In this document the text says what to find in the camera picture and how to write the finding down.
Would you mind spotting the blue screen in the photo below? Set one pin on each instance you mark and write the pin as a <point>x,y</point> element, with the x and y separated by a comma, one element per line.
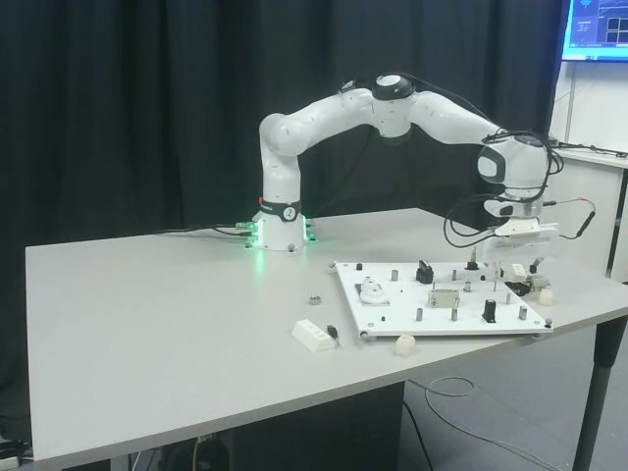
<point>596,29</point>

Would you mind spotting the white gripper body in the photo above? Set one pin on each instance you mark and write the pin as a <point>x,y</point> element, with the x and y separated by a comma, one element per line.
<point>522,245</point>

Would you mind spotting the white task board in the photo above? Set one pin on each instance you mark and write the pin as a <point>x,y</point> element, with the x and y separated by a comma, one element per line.
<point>407,299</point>

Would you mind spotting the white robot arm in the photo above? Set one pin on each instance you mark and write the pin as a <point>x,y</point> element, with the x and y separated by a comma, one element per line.
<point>314,118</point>

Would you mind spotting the black curtain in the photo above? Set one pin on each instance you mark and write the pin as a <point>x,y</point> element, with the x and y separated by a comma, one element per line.
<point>147,98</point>

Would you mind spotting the black waterproof plug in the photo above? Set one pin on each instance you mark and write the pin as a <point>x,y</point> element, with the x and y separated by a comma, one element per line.
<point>489,311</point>

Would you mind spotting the metal square peg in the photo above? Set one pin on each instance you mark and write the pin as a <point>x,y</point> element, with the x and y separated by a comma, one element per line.
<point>522,312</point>

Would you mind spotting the white holder with holes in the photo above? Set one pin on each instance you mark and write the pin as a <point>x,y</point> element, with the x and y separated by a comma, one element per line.
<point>309,334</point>

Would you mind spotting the metal BNC plug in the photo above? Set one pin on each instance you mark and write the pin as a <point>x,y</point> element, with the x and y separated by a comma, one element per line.
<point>533,282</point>

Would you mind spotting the dark table leg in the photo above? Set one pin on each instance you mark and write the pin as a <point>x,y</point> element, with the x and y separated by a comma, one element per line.
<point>596,392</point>

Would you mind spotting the white cabinet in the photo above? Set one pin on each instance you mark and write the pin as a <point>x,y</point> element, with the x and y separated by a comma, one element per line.
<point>598,206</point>

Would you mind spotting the white power strip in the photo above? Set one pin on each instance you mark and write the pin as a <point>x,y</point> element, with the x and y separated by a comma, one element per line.
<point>12,454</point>

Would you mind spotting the white medium gear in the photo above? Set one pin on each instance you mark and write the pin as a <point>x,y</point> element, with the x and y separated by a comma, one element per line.
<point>373,287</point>

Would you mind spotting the white large gear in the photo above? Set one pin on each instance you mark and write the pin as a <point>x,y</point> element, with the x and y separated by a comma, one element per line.
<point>375,296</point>

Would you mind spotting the small white holder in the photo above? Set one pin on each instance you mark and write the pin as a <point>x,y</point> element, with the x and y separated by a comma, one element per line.
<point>405,345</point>
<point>545,297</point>

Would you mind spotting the black USB plug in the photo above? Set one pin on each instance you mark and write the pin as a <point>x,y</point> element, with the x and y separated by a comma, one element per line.
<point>332,331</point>

